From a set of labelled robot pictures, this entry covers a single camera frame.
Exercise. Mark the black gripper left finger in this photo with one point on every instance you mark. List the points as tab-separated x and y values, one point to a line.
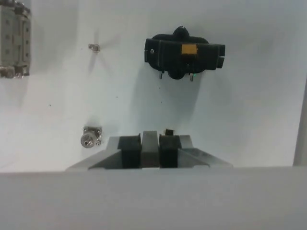
130	153

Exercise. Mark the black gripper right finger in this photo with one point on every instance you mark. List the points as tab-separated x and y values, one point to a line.
169	153

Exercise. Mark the metal square peg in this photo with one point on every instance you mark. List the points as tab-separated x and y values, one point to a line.
150	151

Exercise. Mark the white task board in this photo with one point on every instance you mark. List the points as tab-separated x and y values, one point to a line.
72	100

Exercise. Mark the black D-SUB plug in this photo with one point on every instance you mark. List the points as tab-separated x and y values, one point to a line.
168	57

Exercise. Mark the grey rectangular waterproof plug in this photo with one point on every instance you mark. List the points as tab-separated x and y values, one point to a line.
14	38

